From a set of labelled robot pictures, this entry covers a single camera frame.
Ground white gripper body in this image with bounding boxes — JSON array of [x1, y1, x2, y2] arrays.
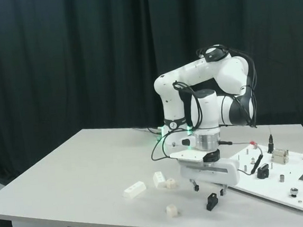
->
[[179, 157, 241, 190]]

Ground black block plug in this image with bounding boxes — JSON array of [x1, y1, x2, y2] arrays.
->
[[256, 163, 271, 179], [205, 192, 221, 212]]

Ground small white cube holder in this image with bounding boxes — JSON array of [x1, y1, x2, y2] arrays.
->
[[164, 178, 179, 190], [165, 203, 179, 216]]

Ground white holder with holes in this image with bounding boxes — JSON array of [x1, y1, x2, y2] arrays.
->
[[122, 181, 148, 200], [151, 171, 167, 190]]

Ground white task board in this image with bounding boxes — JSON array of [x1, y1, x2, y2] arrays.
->
[[221, 137, 303, 219]]

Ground pale connector block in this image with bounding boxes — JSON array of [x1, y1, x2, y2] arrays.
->
[[270, 148, 291, 165]]

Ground black curtains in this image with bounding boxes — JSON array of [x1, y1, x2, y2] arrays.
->
[[0, 0, 303, 186]]

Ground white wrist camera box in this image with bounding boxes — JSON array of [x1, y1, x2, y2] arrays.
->
[[171, 137, 197, 149]]

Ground thin black rod on wire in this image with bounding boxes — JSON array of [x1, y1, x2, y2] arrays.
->
[[219, 136, 266, 177]]

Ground black plug with short cable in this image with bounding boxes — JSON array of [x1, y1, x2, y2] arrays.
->
[[265, 125, 277, 154]]

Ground black base cables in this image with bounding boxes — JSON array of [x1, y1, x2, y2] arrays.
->
[[131, 124, 165, 142]]

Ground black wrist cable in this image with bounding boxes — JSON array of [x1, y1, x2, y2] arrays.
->
[[145, 77, 206, 162]]

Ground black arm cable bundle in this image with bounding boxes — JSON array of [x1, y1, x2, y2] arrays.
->
[[195, 41, 262, 133]]

